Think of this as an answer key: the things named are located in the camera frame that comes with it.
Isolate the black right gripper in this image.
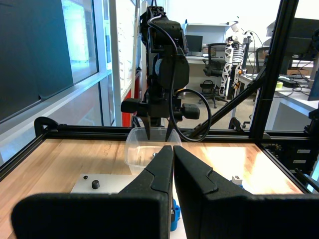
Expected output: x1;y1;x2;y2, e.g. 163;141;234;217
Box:
120;89;201;143

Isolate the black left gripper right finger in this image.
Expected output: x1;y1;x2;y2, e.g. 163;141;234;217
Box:
173;146;319;239

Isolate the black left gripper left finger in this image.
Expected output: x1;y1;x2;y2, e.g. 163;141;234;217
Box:
10;145;174;239

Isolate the clear plastic tub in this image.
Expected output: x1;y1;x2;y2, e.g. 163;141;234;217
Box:
124;126;183;178

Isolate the white board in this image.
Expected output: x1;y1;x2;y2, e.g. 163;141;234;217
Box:
70;173;246;239

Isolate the small blue white connector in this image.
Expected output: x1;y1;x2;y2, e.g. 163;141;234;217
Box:
231;175;244;190

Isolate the blue and black connector block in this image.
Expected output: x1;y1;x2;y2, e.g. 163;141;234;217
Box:
170;198;180;232

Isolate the black office chair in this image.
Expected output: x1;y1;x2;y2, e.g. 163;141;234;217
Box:
254;46;271;75
202;42;232;108

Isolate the black computer monitor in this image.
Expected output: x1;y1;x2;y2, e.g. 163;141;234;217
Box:
284;17;319;62
185;34;203;57

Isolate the white lattice robot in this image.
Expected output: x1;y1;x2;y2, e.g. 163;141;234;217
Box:
218;16;253;97

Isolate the white desk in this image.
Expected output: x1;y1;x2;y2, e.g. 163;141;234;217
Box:
264;74;319;130

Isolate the black aluminium frame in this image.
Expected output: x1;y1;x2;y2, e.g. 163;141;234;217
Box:
0;0;319;197

